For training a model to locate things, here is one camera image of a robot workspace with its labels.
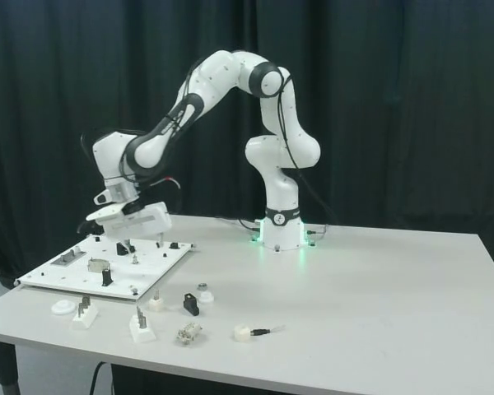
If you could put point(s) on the white round plug holder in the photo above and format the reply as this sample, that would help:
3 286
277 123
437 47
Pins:
242 333

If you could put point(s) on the white large gear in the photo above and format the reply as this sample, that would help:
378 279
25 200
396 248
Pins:
61 308

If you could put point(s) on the white square peg holder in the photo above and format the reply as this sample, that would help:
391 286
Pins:
84 322

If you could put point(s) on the white task board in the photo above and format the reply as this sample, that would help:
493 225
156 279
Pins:
86 275

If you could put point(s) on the white round peg holder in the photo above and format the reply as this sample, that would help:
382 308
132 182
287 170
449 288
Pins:
142 332

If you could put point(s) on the black D-SUB plug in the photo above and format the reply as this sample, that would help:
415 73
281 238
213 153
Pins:
190 305

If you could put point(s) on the black curtain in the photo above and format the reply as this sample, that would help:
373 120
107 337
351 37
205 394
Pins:
66 82

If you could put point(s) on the metal bolt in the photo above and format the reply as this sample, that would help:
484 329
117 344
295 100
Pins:
157 294

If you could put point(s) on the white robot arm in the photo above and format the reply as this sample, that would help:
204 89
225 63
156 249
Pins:
280 185

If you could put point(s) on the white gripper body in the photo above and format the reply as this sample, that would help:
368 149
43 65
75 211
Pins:
142 222

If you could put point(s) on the grey round metal plug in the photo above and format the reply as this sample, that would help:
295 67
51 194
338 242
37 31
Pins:
201 286

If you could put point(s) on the black table leg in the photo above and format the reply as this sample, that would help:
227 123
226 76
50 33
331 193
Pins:
0 366

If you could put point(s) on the small white bolt holder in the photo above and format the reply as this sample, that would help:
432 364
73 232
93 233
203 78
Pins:
155 305

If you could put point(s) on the white medium gear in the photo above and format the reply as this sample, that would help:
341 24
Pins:
206 297

